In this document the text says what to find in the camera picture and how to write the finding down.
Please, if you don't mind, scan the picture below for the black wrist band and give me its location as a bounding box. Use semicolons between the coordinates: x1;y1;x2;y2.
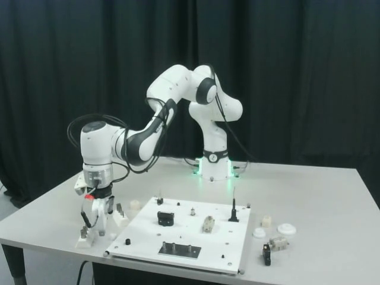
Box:
93;186;113;199

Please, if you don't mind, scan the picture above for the black forearm cable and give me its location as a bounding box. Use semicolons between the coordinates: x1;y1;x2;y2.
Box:
66;96;179;175

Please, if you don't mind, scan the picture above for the white large gear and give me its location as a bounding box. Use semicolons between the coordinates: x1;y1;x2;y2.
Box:
276;222;297;236

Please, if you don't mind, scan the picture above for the silver wrist ring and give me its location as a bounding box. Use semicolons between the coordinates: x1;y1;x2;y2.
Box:
82;166;113;188

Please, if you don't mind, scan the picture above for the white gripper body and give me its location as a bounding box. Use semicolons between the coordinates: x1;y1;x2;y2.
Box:
91;196;115;231

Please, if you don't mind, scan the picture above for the white task board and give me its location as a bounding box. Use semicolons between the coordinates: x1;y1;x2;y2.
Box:
102;195;253;273

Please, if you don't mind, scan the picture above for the black D-SUB plug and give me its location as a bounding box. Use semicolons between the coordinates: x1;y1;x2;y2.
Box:
157;211;175;228

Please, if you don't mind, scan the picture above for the black table leg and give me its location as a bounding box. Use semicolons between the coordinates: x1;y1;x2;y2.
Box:
1;245;24;285

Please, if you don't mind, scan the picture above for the tall black plug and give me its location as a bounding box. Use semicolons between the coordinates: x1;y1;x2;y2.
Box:
227;186;240;223

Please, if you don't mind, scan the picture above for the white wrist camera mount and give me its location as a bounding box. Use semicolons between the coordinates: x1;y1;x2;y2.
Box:
74;176;87;196

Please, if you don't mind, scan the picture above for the thin black rod red tag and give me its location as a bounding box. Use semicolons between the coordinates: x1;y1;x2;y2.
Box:
80;193;100;229

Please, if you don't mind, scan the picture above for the black cable under table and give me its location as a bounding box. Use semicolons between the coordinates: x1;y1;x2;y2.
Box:
76;260;93;285

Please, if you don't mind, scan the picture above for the black curtain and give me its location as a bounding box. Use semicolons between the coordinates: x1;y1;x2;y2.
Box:
0;0;380;205

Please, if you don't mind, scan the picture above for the white round peg holder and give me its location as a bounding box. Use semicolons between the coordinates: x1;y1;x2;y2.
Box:
74;225;96;249

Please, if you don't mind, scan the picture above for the beige Ethernet plug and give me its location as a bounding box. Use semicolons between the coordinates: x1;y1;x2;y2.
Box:
202;216;216;234

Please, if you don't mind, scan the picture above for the black shoulder cable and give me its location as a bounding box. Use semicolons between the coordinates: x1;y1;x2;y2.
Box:
207;65;256;164

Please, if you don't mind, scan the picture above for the white square peg holder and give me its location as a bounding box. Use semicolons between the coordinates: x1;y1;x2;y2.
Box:
112;203;129;228

